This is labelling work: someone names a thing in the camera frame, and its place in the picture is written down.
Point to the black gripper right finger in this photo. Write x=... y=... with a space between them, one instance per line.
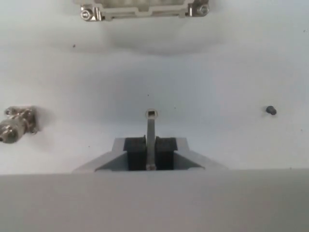
x=166 y=149

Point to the metal BNC plug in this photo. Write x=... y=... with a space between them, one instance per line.
x=10 y=131

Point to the white task board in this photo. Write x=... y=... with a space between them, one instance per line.
x=72 y=79

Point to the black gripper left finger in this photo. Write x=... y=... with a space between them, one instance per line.
x=135 y=149

